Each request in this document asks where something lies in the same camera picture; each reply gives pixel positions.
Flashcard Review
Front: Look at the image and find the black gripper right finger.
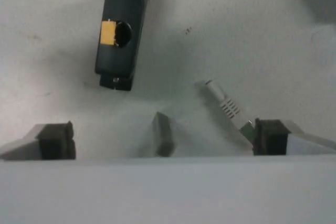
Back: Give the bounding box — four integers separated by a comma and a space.
253, 118, 336, 156

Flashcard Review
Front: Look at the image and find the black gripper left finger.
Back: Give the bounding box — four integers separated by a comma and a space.
0, 120, 77, 161

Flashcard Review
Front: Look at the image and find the white task board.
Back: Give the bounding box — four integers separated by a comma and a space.
0, 0, 336, 161

